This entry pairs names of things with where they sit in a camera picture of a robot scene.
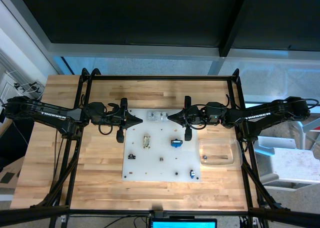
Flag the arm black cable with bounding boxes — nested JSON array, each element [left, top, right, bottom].
[[98, 124, 113, 136]]

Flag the brown cardboard box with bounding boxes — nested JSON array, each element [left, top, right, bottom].
[[0, 155, 26, 188]]

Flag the clear plastic tub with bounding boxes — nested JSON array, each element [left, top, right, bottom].
[[198, 138, 243, 168]]

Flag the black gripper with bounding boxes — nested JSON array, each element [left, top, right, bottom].
[[166, 95, 207, 141], [106, 97, 144, 144]]

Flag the black metal frame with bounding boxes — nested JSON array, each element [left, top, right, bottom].
[[0, 67, 320, 228]]

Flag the white plastic stool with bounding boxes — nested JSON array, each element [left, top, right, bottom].
[[253, 135, 320, 191]]

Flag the grey metal chair frame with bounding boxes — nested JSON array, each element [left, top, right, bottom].
[[296, 121, 320, 151]]

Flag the white board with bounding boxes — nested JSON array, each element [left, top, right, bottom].
[[121, 108, 202, 183]]

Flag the blue screen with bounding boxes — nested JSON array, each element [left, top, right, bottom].
[[149, 218, 218, 228]]

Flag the silver block with threaded studs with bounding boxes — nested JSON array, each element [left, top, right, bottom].
[[146, 110, 170, 123]]

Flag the black wall post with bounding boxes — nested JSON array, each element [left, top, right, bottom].
[[219, 0, 251, 58]]

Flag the bundle of black plugs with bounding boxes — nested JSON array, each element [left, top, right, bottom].
[[12, 81, 45, 95]]

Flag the blue and black connector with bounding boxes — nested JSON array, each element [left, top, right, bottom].
[[170, 138, 183, 150]]

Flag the black table-level camera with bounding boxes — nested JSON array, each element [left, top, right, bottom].
[[152, 207, 166, 218]]

